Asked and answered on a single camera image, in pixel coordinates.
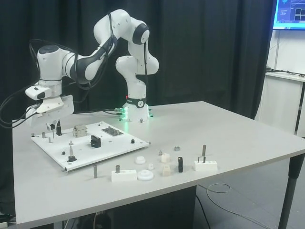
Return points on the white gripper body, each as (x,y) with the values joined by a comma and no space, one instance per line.
(68,105)

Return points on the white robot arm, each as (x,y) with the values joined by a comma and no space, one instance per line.
(133,69)

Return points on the thick metal round peg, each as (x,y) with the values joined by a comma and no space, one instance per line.
(117,169)

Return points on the white round peg holder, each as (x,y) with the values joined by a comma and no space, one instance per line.
(124,177)

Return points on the large metal square peg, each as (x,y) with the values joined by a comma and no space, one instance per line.
(204,152)

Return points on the white square peg holder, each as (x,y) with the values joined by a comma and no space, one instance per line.
(206,166)

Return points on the silver metal block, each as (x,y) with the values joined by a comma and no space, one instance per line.
(79,131)

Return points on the metal BNC plug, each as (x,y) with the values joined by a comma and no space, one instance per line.
(71,148)

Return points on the white task board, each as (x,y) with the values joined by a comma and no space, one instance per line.
(78,155)

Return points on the black D-SUB plug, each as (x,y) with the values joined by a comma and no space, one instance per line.
(95,141)

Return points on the white medium gear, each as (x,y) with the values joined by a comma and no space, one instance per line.
(140,160)

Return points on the white small gear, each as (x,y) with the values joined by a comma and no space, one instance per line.
(150,166)

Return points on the small metal plug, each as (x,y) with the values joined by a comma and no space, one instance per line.
(160,153)

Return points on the white large gear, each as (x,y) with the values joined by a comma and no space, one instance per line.
(145,176)

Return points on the white plug holder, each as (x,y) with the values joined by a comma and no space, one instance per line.
(166,171)
(165,158)

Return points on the metal bolt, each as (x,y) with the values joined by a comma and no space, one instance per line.
(176,148)

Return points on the black USB plug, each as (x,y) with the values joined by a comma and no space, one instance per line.
(180,164)

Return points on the black curtain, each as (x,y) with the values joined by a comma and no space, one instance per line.
(214,59)

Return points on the white cabinet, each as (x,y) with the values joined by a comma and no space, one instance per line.
(281,102)

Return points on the dark grey table leg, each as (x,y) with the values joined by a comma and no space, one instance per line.
(289,190)

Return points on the blue screen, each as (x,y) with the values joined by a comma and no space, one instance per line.
(290,14)

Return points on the white camera box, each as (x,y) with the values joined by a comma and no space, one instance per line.
(35,93)

